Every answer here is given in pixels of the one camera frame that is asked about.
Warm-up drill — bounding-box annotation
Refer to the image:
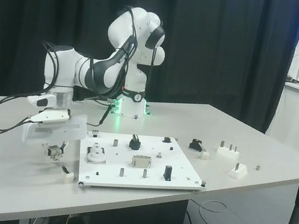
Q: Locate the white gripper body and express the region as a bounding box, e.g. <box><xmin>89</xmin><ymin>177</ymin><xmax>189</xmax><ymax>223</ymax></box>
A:
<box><xmin>20</xmin><ymin>106</ymin><xmax>90</xmax><ymax>153</ymax></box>

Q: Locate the white plug holder block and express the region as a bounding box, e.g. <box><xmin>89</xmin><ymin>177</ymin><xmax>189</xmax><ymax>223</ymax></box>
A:
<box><xmin>63</xmin><ymin>172</ymin><xmax>76</xmax><ymax>185</ymax></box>

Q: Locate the white large gear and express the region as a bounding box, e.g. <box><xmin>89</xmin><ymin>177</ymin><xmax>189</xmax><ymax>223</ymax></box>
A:
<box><xmin>86</xmin><ymin>149</ymin><xmax>107</xmax><ymax>165</ymax></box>

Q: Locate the black D-SUB plug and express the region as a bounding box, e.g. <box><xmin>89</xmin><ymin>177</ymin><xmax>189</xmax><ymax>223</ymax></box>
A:
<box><xmin>128</xmin><ymin>134</ymin><xmax>143</xmax><ymax>150</ymax></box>

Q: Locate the white task board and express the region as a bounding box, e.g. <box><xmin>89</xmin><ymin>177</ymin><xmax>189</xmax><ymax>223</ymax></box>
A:
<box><xmin>73</xmin><ymin>124</ymin><xmax>213</xmax><ymax>207</ymax></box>

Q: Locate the black USB plug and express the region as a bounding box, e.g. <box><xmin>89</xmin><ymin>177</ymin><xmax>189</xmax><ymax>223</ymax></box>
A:
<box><xmin>162</xmin><ymin>164</ymin><xmax>174</xmax><ymax>183</ymax></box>

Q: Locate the black curtain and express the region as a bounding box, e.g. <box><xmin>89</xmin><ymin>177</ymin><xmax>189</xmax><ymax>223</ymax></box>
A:
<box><xmin>0</xmin><ymin>0</ymin><xmax>299</xmax><ymax>224</ymax></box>

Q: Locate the black Ethernet plug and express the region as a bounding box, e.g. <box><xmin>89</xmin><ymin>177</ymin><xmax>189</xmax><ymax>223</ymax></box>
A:
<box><xmin>188</xmin><ymin>137</ymin><xmax>205</xmax><ymax>153</ymax></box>

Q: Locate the white three-hole peg holder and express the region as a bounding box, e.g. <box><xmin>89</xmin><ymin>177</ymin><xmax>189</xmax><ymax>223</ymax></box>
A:
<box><xmin>215</xmin><ymin>145</ymin><xmax>241</xmax><ymax>162</ymax></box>

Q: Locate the white single-hole peg holder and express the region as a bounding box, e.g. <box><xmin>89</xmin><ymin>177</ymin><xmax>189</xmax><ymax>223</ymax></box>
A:
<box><xmin>226</xmin><ymin>164</ymin><xmax>249</xmax><ymax>180</ymax></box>

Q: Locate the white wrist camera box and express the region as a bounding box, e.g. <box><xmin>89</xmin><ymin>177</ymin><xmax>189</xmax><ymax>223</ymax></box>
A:
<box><xmin>25</xmin><ymin>92</ymin><xmax>57</xmax><ymax>111</ymax></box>

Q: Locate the thin black rod on wire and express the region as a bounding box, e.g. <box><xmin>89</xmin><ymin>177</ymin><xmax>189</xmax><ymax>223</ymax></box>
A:
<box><xmin>86</xmin><ymin>103</ymin><xmax>111</xmax><ymax>129</ymax></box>

